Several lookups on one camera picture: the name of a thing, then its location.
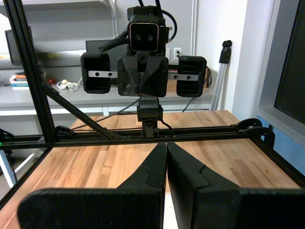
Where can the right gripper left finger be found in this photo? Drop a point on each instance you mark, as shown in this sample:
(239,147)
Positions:
(95,210)

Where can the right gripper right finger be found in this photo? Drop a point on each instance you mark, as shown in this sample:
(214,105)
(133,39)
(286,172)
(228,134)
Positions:
(238,210)

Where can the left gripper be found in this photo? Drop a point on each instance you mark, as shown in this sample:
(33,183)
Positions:
(95,64)

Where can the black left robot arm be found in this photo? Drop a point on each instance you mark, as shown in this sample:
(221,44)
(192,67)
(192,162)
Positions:
(150,112)

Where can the small cardboard box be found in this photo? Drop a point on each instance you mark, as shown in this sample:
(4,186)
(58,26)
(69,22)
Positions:
(172,87)

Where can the black computer monitor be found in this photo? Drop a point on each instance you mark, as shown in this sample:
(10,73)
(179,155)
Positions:
(100,46)
(10,47)

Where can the white task board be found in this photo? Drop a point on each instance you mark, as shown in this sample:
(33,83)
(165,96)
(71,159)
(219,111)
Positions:
(170,214)

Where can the orange tool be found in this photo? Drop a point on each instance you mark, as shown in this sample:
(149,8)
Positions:
(52,81)

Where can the grey worktop desk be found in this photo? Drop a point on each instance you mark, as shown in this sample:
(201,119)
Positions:
(35,97)

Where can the stack of books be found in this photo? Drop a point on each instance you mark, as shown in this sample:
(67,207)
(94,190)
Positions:
(19,82)

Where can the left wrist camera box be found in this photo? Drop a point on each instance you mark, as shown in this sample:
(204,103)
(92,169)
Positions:
(144,45)

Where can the white wall outlet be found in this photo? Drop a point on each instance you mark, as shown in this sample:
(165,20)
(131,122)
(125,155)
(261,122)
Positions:
(168,53)
(177,53)

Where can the black aluminium table frame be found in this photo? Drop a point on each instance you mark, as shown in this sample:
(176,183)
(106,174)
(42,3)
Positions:
(83,139)

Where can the aluminium stand with black bracket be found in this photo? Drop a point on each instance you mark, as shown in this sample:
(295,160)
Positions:
(225,52)

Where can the white wall shelf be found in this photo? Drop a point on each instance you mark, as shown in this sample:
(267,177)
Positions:
(71,3)

